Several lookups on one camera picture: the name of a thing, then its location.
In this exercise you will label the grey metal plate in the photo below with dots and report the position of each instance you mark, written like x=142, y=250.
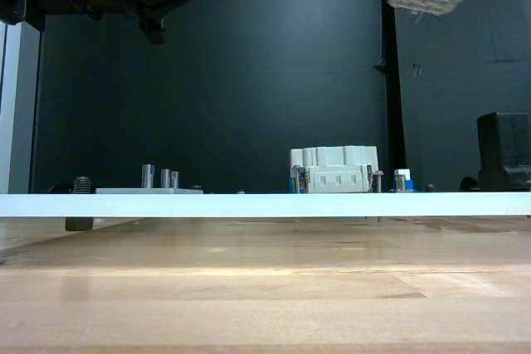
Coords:
x=149, y=191

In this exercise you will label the blue socket block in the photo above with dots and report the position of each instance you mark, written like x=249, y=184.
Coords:
x=295, y=186
x=408, y=185

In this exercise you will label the beige many-pin connector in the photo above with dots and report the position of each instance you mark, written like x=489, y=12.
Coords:
x=336, y=163

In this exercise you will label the threaded stud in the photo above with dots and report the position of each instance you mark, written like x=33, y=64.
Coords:
x=82, y=185

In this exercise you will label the white task board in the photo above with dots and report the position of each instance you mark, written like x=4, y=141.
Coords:
x=265, y=205

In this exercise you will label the black block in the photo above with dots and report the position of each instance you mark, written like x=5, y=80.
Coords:
x=504, y=146

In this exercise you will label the short steel peg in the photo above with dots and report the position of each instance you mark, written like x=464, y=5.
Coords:
x=174, y=180
x=165, y=179
x=148, y=176

